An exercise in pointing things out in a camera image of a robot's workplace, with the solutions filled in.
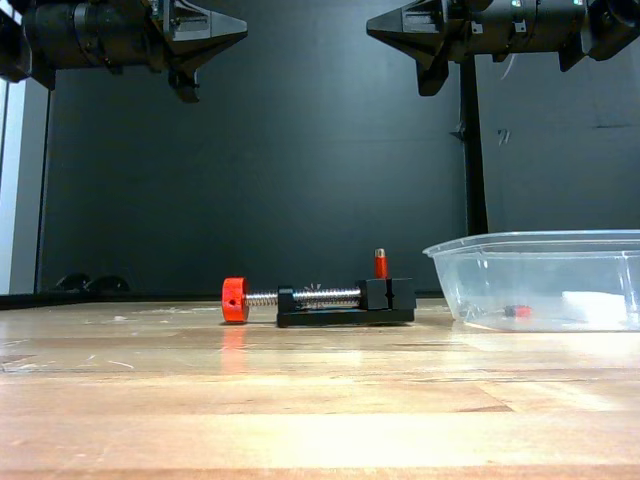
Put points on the threaded screw with red knob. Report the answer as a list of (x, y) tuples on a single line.
[(234, 300)]

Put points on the black frame post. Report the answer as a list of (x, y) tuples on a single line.
[(475, 190)]

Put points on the clear plastic tub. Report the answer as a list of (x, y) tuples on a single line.
[(450, 285)]

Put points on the black clamp body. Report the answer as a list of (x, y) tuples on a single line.
[(390, 300)]

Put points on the white foam block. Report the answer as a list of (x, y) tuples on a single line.
[(592, 305)]

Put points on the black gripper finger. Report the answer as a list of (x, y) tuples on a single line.
[(410, 22), (205, 50), (220, 25), (420, 47)]

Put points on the red RCA connector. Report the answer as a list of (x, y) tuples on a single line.
[(522, 311)]

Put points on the black frame corner bracket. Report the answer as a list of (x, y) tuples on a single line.
[(72, 284), (110, 284)]

